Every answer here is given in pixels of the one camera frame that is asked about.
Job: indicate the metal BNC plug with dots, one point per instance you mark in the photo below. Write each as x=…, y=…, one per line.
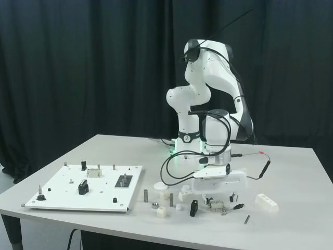
x=40, y=189

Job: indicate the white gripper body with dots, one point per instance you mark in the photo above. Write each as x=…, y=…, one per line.
x=221, y=185

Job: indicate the white small gear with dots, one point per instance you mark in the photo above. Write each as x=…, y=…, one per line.
x=178, y=207

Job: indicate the metal bolt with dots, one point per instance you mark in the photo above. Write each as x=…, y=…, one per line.
x=154, y=205

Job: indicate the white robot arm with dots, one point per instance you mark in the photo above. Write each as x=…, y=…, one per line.
x=216, y=78

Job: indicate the flat white mount plate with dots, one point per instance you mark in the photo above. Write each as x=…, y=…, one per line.
x=210, y=172

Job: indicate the large white peg holder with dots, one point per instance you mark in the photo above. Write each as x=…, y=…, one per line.
x=266, y=201

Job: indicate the thin small metal peg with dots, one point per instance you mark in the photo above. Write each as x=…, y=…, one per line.
x=246, y=219

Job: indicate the white task board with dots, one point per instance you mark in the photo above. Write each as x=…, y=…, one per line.
x=78, y=192

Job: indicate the black D-SUB plug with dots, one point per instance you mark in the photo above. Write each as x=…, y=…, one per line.
x=193, y=208

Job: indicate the small white peg holder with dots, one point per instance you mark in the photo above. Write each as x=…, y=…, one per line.
x=160, y=211

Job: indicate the black curtains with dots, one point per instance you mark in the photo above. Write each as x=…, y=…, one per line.
x=78, y=65

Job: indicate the beige waterproof plug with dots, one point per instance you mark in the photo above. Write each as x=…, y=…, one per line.
x=214, y=206

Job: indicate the dark table leg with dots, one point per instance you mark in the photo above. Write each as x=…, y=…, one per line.
x=10, y=231

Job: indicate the white large gear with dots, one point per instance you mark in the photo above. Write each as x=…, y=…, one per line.
x=160, y=186

